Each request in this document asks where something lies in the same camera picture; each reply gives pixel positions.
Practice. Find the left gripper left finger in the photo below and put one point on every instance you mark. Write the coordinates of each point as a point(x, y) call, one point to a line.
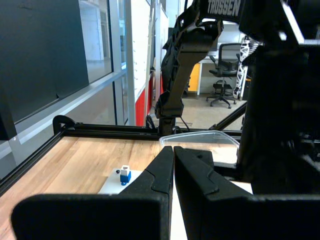
point(100, 217)

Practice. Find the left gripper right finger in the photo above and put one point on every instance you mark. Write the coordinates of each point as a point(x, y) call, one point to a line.
point(225, 217)

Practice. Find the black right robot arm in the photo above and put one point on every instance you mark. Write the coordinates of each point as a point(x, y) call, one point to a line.
point(185, 62)

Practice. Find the small blue white connector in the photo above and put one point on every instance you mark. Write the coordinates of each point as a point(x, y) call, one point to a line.
point(125, 177)

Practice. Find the white mounting board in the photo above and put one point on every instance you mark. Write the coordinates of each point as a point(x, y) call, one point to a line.
point(112, 185)

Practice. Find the clear plastic tub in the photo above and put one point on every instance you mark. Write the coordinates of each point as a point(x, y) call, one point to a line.
point(200, 137)

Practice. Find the white and red partition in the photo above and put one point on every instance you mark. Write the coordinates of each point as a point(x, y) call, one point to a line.
point(140, 107)

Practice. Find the black window pillar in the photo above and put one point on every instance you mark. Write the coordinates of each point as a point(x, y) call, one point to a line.
point(7, 112)

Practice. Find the yellow cabinet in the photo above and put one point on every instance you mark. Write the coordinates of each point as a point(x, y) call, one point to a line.
point(194, 80)

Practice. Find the white lattice stand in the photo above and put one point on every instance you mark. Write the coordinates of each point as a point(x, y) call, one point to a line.
point(240, 75)

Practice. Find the black office chair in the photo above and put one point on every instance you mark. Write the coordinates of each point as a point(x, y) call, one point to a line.
point(222, 67)

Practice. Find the black table frame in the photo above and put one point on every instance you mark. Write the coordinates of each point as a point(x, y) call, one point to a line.
point(100, 130)

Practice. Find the grey window frame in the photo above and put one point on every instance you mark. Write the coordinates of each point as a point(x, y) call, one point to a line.
point(75, 98)

